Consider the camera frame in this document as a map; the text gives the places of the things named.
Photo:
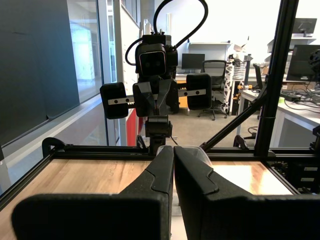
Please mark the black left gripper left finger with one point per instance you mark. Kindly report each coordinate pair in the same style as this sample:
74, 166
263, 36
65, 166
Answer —
100, 215

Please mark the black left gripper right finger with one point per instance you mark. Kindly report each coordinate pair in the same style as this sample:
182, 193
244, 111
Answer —
237, 217

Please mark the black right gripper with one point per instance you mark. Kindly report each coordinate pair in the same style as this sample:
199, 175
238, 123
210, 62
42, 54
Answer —
198, 91

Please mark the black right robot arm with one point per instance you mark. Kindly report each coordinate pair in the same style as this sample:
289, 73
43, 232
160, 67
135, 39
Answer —
158, 130

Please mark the yellow drawer cabinet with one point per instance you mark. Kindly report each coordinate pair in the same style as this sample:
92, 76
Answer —
183, 102

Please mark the red partition panel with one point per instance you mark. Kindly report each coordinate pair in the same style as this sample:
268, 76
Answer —
131, 130

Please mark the small black monitor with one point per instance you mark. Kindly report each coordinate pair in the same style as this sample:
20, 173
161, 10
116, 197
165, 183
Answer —
192, 61

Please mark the black mesh office chair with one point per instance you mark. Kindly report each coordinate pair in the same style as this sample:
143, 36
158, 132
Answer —
213, 72

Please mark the clear plastic tub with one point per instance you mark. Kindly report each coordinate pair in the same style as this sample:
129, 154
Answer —
200, 153

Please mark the white lattice stand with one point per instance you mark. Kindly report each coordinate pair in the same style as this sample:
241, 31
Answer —
231, 82

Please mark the white office desk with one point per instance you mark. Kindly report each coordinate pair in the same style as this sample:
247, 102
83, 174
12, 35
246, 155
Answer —
300, 113

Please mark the green tape roll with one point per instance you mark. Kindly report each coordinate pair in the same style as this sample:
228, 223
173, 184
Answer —
282, 100

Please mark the large black monitor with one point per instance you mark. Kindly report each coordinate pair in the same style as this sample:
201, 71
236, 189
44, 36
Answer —
302, 62

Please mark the black monitor on shelf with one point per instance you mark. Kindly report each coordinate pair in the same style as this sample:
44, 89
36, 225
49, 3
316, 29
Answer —
303, 26

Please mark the grey window frame post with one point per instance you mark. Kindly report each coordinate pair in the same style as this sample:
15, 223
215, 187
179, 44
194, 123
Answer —
102, 50

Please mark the black aluminium table frame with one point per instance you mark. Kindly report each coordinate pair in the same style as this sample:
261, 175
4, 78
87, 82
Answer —
275, 75

